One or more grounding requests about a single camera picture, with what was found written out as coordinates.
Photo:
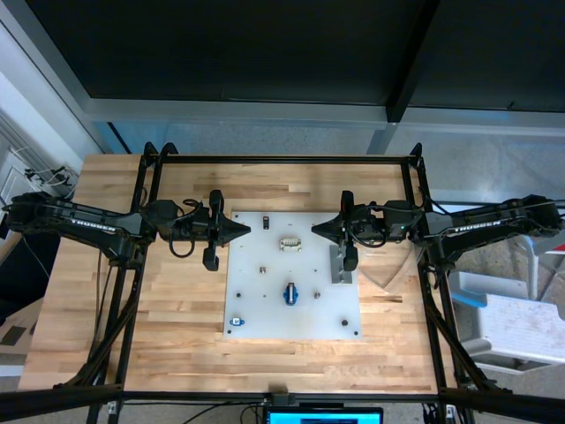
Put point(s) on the white textured stool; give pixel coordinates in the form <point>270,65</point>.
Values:
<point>521,327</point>

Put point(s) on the small black connector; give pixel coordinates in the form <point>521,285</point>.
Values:
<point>265,222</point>

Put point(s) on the blue socket mount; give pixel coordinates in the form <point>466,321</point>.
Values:
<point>241,322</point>

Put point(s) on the white board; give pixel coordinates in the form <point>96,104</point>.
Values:
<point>309,318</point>

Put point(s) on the black room pillar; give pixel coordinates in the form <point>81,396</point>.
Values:
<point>410,66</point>

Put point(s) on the blue round clamp mount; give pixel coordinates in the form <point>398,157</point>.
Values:
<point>284,297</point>

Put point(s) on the beige connector housing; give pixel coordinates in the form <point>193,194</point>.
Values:
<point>291,245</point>

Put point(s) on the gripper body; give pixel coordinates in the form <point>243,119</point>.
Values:
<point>350,258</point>
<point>215,203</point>

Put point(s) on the black table-level camera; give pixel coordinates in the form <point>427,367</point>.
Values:
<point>279,396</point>

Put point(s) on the laptop with blue screen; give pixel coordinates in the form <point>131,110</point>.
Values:
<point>324,417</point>

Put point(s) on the grey metal chair frame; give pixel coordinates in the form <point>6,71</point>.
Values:
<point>532,265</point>

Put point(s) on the black metal frame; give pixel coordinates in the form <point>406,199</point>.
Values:
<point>53,399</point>

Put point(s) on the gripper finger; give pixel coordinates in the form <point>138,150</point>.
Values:
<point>231,235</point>
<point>331,234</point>
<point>231,226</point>
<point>331,226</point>

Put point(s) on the brown cardboard sheet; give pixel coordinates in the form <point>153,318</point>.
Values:
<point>22,322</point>

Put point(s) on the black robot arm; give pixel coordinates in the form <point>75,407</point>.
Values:
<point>88,221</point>
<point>476,227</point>

